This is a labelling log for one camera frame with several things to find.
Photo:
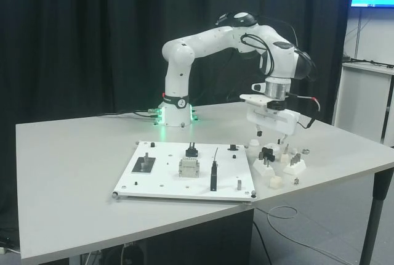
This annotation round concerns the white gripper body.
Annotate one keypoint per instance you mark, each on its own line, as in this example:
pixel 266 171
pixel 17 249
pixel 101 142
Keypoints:
pixel 274 120

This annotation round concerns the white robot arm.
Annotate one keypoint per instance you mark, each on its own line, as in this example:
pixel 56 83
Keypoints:
pixel 215 40

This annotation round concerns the black D-SUB plug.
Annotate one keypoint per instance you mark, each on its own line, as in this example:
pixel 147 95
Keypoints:
pixel 266 153

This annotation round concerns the white holder for D-SUB plug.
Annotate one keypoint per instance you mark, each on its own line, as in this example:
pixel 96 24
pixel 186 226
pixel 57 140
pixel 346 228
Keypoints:
pixel 264 168

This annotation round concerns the white small gear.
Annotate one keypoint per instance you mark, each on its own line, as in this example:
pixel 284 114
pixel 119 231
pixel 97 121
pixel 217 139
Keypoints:
pixel 253 143

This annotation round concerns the white large gear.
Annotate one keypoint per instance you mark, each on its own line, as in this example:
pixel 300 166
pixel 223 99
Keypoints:
pixel 272 147

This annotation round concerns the white medium gear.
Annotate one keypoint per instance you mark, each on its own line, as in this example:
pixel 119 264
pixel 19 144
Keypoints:
pixel 295 151

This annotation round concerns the small white holder with peg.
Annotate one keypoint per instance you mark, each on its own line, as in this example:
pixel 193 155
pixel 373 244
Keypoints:
pixel 285 156

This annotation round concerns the white holder with metal pegs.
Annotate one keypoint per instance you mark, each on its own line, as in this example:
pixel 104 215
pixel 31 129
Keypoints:
pixel 295 168

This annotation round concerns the small white cube holder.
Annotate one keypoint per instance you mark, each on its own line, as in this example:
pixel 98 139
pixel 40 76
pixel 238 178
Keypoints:
pixel 274 182

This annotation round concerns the small metal bolt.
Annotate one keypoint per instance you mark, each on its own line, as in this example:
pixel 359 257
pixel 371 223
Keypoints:
pixel 296 181

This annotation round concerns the black Ethernet plug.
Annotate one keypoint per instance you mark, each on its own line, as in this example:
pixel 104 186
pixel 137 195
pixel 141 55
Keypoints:
pixel 192 151

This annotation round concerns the white cabinet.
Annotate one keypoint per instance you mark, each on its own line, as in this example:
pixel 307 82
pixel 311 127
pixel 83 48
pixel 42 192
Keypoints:
pixel 363 101

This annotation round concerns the white task board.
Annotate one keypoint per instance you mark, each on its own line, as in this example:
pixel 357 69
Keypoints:
pixel 172 185

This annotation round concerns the dark table leg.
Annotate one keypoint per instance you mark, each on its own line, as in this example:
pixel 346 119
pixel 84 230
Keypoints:
pixel 374 215

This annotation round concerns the black curtain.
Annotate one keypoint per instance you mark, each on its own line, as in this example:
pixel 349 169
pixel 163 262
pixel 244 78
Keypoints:
pixel 92 30

